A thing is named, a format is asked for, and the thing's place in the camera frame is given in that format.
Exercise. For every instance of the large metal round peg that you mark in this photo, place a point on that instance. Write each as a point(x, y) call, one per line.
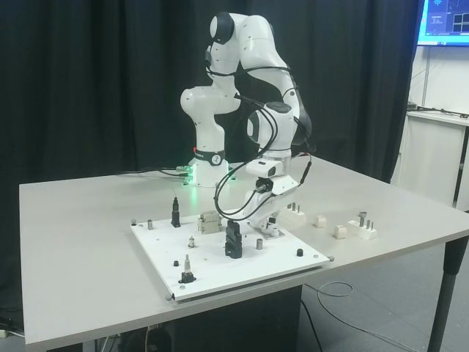
point(362, 215)

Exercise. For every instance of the black table leg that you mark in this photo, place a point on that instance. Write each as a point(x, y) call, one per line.
point(445, 293)

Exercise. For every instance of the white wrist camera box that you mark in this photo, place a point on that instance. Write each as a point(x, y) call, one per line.
point(262, 168)

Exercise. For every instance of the white cabinet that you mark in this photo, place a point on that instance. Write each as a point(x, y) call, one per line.
point(432, 157)

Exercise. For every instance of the black curtain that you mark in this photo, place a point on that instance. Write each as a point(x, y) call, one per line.
point(91, 91)

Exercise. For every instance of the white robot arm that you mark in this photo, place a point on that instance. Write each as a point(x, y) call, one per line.
point(256, 36)

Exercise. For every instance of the white peg holder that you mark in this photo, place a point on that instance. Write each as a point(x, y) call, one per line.
point(361, 230)
point(295, 221)

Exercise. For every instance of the white power strip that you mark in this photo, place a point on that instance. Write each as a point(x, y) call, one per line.
point(3, 333)

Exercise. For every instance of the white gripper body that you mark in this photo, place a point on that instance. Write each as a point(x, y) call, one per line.
point(269, 207)

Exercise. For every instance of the blue screen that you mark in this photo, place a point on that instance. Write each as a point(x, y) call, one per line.
point(443, 22)

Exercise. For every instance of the black box under table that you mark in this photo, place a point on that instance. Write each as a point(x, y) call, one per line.
point(238, 322)

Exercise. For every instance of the white task board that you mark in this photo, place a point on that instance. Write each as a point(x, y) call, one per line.
point(220, 271)

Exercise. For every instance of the black D-SUB plug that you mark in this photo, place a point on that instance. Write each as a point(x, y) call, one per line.
point(232, 240)

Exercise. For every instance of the flat white mount plate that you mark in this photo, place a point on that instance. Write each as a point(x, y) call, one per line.
point(286, 185)

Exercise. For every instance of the small white holder block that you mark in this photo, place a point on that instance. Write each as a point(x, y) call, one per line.
point(340, 232)
point(320, 221)

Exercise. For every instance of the small metal plug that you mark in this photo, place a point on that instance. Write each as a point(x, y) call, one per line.
point(191, 241)

